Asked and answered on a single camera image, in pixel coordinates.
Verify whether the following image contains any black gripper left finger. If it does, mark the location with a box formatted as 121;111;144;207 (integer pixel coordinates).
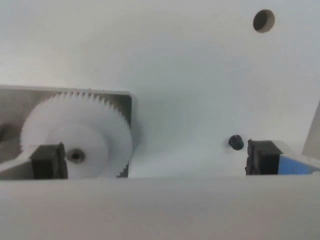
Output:
0;141;69;181

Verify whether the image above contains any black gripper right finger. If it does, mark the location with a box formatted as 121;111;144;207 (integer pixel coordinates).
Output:
245;138;320;176

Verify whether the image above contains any white large gear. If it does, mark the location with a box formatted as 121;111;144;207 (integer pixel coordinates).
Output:
19;90;134;179

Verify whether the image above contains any small black stud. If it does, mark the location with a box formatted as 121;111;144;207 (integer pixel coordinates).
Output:
228;134;245;151

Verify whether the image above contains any white task board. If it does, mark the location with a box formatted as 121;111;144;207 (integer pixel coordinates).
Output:
0;0;320;179

